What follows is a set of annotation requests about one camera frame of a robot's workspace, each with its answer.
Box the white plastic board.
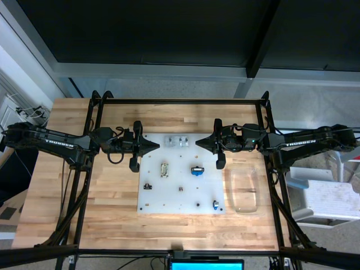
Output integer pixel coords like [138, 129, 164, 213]
[137, 132, 227, 215]

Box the blue connector plug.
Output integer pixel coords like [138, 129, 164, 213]
[190, 165, 205, 178]

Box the silver metal clamp block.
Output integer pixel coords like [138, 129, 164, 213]
[164, 135, 190, 149]

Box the black frame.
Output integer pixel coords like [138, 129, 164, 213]
[0, 89, 360, 270]

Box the blue lit screen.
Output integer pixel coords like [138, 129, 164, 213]
[168, 258, 245, 270]

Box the white metal chair frame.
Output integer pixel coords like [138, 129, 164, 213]
[334, 151, 360, 183]

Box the white plastic step stool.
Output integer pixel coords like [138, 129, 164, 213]
[286, 165, 360, 228]

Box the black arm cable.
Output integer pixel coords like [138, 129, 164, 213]
[218, 123, 243, 151]
[106, 126, 126, 165]

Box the clear plastic tub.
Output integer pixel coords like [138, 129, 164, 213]
[229, 167, 261, 217]

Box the brown cardboard box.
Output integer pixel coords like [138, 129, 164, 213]
[0, 188, 29, 226]

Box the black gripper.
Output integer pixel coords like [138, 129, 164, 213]
[123, 120, 161, 173]
[195, 118, 233, 170]

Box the black white cable bundle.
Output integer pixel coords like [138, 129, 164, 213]
[14, 105, 51, 122]

